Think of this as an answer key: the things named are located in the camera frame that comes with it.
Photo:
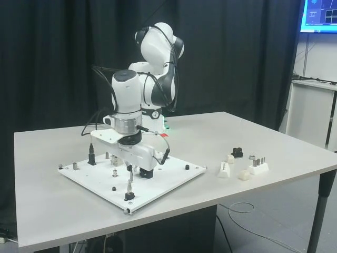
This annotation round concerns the black Ethernet plug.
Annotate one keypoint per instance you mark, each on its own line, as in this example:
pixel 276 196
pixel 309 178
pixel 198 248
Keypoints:
pixel 91 158

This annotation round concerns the white task board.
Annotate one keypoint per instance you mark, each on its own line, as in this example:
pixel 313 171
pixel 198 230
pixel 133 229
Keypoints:
pixel 87 182

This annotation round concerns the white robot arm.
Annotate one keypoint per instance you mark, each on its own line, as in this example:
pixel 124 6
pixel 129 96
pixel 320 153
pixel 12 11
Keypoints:
pixel 126 92

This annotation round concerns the white sloped peg holder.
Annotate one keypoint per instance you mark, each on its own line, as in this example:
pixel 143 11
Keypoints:
pixel 223 173

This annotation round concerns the black curtain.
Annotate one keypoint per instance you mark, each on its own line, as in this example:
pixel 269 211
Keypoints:
pixel 65 52

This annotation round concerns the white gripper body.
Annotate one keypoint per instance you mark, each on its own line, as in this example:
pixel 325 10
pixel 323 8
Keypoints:
pixel 139 156

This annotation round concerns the black D-SUB plug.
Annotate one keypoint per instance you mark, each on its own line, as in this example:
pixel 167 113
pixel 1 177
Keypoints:
pixel 237 152

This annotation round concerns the short metal square peg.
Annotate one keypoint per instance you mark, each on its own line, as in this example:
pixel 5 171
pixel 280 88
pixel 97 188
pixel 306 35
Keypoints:
pixel 75 166

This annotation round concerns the blue screen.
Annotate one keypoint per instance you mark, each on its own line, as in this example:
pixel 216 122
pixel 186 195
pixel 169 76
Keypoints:
pixel 319 15

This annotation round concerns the black USB plug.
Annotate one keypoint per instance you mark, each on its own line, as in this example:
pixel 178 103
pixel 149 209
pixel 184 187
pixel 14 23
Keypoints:
pixel 146 173

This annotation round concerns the black under-table cabinet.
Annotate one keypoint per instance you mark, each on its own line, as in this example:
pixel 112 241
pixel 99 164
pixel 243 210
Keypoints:
pixel 158 232

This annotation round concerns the white power strip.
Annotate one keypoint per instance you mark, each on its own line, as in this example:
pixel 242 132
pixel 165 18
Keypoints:
pixel 2 239

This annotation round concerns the flat white mount plate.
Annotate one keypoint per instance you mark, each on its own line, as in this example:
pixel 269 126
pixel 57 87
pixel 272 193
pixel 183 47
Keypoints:
pixel 105 136

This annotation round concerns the metal BNC plug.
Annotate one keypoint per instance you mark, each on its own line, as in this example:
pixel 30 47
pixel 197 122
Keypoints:
pixel 115 173

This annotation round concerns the white long peg holder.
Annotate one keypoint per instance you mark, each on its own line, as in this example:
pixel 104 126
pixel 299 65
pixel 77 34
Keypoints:
pixel 259 170

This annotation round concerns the metal hex nut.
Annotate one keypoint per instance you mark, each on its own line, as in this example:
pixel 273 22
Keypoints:
pixel 252 157

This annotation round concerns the small white cube holder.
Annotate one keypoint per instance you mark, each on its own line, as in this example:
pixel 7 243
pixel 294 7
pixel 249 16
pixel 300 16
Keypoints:
pixel 245 175
pixel 229 159

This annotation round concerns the short metal round peg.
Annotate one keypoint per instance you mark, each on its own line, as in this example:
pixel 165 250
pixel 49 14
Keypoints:
pixel 107 155

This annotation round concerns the white cabinet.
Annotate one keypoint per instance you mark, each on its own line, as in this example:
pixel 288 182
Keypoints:
pixel 310 113

